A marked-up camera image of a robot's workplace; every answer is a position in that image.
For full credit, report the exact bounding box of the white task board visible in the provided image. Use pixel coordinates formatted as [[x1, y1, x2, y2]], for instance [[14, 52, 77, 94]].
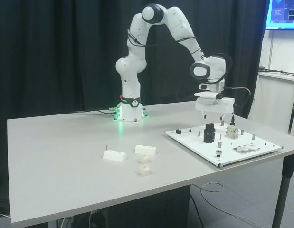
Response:
[[164, 123, 284, 169]]

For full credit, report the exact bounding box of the blue screen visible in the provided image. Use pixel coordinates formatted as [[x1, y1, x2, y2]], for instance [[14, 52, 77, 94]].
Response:
[[265, 0, 294, 31]]

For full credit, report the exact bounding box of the black curtain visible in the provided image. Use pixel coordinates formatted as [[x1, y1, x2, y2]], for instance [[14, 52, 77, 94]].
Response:
[[0, 0, 272, 212]]

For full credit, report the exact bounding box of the white round-hole peg holder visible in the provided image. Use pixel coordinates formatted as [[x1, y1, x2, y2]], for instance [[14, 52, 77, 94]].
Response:
[[103, 149, 125, 162]]

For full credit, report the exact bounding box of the flat white mounting plate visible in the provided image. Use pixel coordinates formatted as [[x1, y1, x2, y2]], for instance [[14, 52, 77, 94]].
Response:
[[193, 91, 221, 99]]

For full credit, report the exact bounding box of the beige connector block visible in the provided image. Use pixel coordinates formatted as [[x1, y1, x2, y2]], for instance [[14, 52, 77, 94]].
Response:
[[226, 125, 239, 140]]

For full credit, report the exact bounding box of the black base cable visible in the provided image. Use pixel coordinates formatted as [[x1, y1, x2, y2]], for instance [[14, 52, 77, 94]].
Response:
[[70, 107, 119, 115]]

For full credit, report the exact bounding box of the black under-table box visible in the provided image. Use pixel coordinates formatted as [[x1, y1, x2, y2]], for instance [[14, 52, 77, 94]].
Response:
[[55, 184, 194, 228]]

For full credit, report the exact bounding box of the white square-hole peg holder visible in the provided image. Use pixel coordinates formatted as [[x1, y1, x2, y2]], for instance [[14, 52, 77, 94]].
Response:
[[134, 144, 158, 156]]

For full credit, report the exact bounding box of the black D-SUB plug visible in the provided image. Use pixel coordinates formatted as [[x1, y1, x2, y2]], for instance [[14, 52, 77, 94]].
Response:
[[203, 123, 217, 144]]

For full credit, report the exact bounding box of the white stand pole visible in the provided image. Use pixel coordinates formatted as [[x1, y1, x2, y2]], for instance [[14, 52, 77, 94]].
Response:
[[268, 29, 275, 72]]

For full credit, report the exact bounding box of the white cabinet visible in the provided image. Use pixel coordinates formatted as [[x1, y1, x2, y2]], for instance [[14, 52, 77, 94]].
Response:
[[252, 70, 294, 139]]

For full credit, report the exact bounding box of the grey floor cable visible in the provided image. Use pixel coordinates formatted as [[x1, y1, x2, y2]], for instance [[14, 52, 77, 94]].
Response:
[[191, 182, 225, 228]]

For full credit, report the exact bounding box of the dark grey table leg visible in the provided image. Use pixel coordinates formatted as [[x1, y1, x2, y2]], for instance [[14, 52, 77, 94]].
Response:
[[277, 152, 293, 228]]

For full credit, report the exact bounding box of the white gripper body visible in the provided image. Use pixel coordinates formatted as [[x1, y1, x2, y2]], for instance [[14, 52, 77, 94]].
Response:
[[195, 96, 234, 114]]

